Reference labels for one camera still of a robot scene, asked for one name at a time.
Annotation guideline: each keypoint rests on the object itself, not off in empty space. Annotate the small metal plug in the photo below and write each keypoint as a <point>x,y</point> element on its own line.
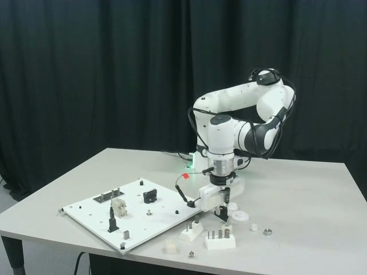
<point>190,255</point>

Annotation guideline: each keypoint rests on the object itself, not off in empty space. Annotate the white large gear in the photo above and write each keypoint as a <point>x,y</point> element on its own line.
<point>240,216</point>

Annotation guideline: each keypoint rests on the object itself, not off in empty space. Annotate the black curtain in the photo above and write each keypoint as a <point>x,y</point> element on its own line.
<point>114,71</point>

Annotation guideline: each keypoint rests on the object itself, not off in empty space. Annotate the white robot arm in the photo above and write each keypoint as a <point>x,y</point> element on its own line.
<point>220,134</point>

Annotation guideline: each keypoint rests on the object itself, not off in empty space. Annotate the metal hex nut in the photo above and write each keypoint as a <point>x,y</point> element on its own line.
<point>267,231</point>

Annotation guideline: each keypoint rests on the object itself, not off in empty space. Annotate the white four-hole peg holder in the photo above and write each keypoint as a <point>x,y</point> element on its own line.
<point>222,243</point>

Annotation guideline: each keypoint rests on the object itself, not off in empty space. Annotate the black table leg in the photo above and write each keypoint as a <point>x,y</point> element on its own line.
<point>13,255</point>

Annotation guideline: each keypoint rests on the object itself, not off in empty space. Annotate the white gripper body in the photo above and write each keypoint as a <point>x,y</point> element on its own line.
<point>209,199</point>

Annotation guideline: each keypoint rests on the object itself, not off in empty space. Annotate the thick metal round peg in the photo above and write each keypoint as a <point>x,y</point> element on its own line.
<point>227,233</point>

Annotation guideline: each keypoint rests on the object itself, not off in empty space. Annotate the white task board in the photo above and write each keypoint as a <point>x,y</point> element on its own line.
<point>160,220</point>

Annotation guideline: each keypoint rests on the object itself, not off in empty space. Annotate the beige connector block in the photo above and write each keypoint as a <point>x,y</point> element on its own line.
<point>120,207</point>

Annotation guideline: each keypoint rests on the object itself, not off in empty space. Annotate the black D-SUB plug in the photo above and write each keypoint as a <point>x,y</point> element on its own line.
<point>222,214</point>

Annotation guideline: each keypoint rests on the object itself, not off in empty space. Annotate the small white cube holder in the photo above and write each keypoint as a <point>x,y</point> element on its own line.
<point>171,247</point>

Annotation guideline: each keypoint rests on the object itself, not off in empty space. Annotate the white two-hole peg holder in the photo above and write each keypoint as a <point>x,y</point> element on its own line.
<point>191,232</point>

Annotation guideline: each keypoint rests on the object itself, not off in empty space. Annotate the medium metal round peg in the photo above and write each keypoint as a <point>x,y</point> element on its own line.
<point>220,233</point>

